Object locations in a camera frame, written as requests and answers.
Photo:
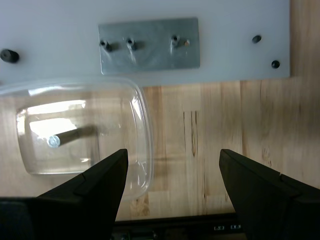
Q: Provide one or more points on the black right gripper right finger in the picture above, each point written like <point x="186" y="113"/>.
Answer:
<point x="275" y="212"/>

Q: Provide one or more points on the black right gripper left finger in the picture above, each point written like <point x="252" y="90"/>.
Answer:
<point x="75" y="215"/>

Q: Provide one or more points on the silver metal cylinder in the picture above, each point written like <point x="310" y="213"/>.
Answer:
<point x="67" y="137"/>

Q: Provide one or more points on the clear plastic tub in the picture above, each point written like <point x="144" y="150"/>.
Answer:
<point x="140" y="125"/>

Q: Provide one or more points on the black board screw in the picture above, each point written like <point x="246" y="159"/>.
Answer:
<point x="256" y="39"/>
<point x="275" y="64"/>

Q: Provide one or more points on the black round knob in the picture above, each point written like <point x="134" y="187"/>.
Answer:
<point x="8" y="55"/>

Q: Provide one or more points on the grey metal plate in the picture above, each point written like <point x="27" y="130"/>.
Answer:
<point x="155" y="60"/>

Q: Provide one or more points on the white task board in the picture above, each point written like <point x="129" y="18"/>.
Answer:
<point x="62" y="25"/>

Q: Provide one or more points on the short silver pin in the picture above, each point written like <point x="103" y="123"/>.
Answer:
<point x="186" y="43"/>

